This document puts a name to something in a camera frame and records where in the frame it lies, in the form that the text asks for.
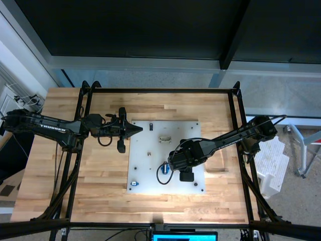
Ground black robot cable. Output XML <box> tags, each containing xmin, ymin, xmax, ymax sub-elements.
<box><xmin>172</xmin><ymin>139</ymin><xmax>194</xmax><ymax>157</ymax></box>
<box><xmin>156</xmin><ymin>163</ymin><xmax>175</xmax><ymax>186</ymax></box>
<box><xmin>255</xmin><ymin>114</ymin><xmax>288</xmax><ymax>127</ymax></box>
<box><xmin>97</xmin><ymin>130</ymin><xmax>113</xmax><ymax>147</ymax></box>

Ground blue laptop screen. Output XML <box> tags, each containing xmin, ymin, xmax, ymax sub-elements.
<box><xmin>150</xmin><ymin>230</ymin><xmax>219</xmax><ymax>241</ymax></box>

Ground blue round holder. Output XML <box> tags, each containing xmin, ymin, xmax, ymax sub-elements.
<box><xmin>160</xmin><ymin>162</ymin><xmax>172</xmax><ymax>175</ymax></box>

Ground white board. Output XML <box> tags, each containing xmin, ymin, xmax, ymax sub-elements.
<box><xmin>127</xmin><ymin>120</ymin><xmax>207</xmax><ymax>195</ymax></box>

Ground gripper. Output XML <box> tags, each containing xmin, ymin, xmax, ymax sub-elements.
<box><xmin>104</xmin><ymin>107</ymin><xmax>143</xmax><ymax>154</ymax></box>
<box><xmin>179</xmin><ymin>171</ymin><xmax>195</xmax><ymax>182</ymax></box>

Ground grey metal stand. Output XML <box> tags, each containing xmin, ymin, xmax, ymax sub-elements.
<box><xmin>283</xmin><ymin>122</ymin><xmax>321</xmax><ymax>180</ymax></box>

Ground black metal frame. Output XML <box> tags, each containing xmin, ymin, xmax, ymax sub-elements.
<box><xmin>0</xmin><ymin>80</ymin><xmax>321</xmax><ymax>241</ymax></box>

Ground clear plastic tub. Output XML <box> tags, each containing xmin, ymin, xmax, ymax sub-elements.
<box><xmin>205</xmin><ymin>148</ymin><xmax>230</xmax><ymax>175</ymax></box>

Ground white foam block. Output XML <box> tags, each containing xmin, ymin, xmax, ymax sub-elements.
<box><xmin>252</xmin><ymin>140</ymin><xmax>287</xmax><ymax>200</ymax></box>

